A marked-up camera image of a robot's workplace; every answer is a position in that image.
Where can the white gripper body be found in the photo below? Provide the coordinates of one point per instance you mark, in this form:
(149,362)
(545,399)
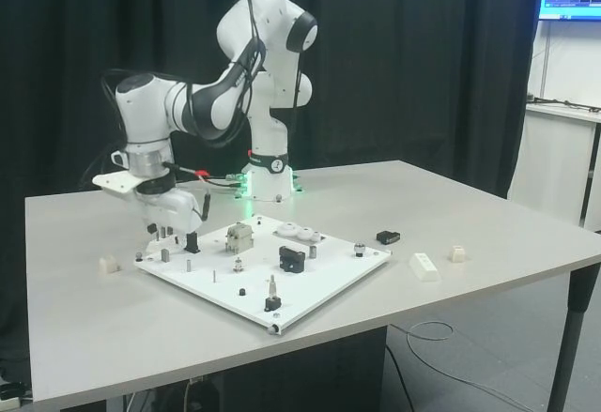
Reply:
(171,208)

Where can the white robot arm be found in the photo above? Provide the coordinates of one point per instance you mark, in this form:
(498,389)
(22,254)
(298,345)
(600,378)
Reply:
(277,79)

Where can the metal square peg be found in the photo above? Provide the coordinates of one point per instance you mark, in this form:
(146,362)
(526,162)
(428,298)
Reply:
(165,257)

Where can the metal round peg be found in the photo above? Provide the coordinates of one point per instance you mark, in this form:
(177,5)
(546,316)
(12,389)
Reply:
(187,264)

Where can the white square peg holder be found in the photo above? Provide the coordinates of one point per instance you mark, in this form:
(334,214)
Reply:
(425,267)

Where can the small white holder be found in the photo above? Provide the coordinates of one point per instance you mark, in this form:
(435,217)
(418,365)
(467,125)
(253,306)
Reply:
(109,265)
(459,253)

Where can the beige connector block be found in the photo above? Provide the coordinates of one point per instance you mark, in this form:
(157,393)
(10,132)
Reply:
(237,238)

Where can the metal BNC plug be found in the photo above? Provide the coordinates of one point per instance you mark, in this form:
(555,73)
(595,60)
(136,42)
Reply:
(238,266)

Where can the black bolt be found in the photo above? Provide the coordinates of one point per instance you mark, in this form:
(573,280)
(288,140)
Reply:
(242,292)

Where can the white task board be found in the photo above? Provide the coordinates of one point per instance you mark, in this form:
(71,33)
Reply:
(263,285)

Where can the white large gear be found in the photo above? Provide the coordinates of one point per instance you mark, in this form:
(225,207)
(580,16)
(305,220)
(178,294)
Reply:
(286,230)

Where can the black plug with pale stem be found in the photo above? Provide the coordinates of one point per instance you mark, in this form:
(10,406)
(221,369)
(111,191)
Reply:
(272,301)

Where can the black D-SUB plug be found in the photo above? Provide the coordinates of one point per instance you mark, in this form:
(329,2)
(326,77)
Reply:
(291,259)

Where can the white medium gear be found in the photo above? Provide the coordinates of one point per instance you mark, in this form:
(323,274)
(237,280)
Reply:
(306,234)

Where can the black box under table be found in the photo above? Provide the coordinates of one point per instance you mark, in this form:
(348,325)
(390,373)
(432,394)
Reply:
(282,374)

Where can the round metal waterproof plug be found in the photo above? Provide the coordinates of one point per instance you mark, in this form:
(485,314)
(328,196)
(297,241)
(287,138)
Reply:
(360,248)

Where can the black curtain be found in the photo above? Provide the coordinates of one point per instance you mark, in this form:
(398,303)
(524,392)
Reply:
(70,55)

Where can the black table leg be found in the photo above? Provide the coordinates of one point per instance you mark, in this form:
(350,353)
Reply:
(570,337)

